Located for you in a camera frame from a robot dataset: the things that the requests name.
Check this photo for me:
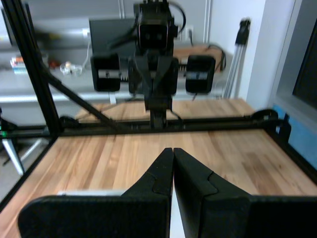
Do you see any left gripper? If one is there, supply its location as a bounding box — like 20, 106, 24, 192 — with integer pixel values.
90, 53, 215, 97

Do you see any coiled white cable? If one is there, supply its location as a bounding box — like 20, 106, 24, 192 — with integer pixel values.
59, 61, 83, 77

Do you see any black control box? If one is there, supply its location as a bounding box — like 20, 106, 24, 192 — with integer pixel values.
0, 108, 15, 139

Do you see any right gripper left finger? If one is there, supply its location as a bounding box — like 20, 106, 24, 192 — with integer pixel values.
17, 147, 174, 238

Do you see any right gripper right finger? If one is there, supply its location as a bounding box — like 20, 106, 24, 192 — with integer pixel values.
173, 147, 317, 238

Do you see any black left camera cable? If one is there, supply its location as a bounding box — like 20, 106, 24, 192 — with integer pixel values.
170, 1, 187, 34

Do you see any grey tripod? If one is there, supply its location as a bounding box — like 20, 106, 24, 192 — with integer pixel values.
224, 17, 251, 100

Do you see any braided black left arm cable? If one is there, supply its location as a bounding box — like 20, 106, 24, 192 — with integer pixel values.
106, 24, 139, 50

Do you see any stack of books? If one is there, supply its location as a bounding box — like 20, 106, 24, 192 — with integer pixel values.
9, 56, 26, 75

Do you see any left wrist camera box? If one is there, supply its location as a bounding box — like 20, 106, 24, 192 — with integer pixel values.
136, 21, 174, 50

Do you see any white taskboard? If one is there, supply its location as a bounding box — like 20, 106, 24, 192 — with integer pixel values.
57, 189, 185, 238

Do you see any brown box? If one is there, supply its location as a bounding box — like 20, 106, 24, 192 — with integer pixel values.
173, 44, 225, 74

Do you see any black computer monitor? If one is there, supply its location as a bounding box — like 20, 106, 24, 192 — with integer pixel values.
88, 17, 139, 55

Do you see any black aluminium frame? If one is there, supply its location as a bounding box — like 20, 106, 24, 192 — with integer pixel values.
0, 0, 317, 209

